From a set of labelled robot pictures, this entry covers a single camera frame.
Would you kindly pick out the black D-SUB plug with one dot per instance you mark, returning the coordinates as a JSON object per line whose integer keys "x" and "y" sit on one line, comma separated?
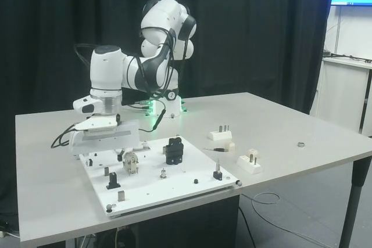
{"x": 173, "y": 150}

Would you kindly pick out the white cabinet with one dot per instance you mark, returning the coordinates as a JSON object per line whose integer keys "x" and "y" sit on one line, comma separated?
{"x": 340, "y": 97}

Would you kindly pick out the black table leg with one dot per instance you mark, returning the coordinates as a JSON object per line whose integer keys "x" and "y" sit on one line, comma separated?
{"x": 353, "y": 190}

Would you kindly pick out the large metal square peg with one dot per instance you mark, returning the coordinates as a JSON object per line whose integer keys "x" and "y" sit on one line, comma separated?
{"x": 121, "y": 196}

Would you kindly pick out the thin metal round peg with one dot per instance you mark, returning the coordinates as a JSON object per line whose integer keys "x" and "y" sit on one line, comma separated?
{"x": 217, "y": 166}

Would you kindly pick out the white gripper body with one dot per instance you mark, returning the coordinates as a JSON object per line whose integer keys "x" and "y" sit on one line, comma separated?
{"x": 128, "y": 140}

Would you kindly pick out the metal BNC plug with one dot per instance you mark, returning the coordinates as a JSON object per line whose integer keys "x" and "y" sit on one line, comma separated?
{"x": 163, "y": 173}

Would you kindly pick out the small metal square peg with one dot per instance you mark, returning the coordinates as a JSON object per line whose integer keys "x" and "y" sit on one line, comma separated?
{"x": 106, "y": 171}

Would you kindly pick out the black curtain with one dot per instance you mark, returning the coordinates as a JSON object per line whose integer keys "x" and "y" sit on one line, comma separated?
{"x": 43, "y": 27}

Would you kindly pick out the white square peg holder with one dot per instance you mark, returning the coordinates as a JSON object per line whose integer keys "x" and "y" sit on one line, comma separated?
{"x": 216, "y": 136}

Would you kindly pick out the black cabinet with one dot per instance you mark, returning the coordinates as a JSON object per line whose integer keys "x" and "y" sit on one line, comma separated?
{"x": 189, "y": 224}

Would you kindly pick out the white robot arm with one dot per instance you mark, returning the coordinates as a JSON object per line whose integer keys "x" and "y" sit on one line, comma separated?
{"x": 104, "y": 68}

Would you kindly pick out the thin black plug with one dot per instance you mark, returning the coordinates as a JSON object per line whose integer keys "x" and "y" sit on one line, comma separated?
{"x": 216, "y": 149}

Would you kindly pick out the white task board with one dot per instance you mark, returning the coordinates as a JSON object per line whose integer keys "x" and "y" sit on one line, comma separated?
{"x": 174, "y": 192}

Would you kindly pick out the white round peg holder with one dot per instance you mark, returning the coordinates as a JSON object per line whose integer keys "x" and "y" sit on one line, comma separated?
{"x": 247, "y": 166}

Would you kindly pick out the small white holder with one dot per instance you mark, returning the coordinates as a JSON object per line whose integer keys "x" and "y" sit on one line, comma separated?
{"x": 230, "y": 146}

